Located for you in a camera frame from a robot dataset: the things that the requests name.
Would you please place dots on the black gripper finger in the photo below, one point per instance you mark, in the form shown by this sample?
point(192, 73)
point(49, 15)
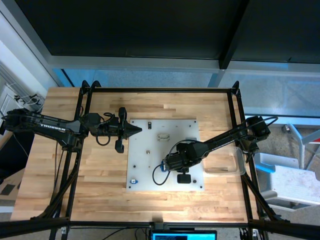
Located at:
point(131, 127)
point(131, 132)

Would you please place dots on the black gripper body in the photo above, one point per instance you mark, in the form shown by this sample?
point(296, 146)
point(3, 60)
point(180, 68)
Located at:
point(112, 127)
point(182, 160)

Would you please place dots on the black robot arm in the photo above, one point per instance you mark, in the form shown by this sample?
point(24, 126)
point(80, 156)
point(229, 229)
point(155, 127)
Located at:
point(50, 126)
point(225, 137)

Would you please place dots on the white taskboard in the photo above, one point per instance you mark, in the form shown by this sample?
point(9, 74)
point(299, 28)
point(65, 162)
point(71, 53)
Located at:
point(150, 180)

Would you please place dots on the small black socket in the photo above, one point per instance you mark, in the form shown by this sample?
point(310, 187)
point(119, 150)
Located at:
point(149, 125)

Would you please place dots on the grey block with holes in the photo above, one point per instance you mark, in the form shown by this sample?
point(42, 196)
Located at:
point(192, 138)

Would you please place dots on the beige multi-pin connector housing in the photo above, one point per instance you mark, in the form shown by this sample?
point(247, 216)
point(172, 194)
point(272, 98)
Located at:
point(163, 137)

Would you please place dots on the clear plastic tub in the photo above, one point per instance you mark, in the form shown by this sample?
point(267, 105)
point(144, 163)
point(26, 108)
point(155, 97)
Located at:
point(220, 162)

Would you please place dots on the small blue mounted connector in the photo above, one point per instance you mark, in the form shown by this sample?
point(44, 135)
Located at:
point(133, 181)

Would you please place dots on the white step stool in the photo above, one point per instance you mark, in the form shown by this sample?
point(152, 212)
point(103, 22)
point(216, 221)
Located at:
point(292, 180)

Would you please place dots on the brown cardboard sheet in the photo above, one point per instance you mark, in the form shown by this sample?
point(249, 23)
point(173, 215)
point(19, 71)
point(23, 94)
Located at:
point(12, 185)

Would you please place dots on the white metal tube stand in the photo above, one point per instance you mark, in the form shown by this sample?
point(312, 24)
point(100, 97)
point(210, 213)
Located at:
point(302, 150)

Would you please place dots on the D-sub connector blue mount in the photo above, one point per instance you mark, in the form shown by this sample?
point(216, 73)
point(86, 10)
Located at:
point(162, 168)

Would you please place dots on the black aluminium frame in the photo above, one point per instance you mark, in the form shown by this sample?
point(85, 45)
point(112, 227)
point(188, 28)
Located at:
point(160, 90)

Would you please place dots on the black low camera box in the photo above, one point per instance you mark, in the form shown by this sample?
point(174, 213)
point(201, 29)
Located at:
point(160, 225)

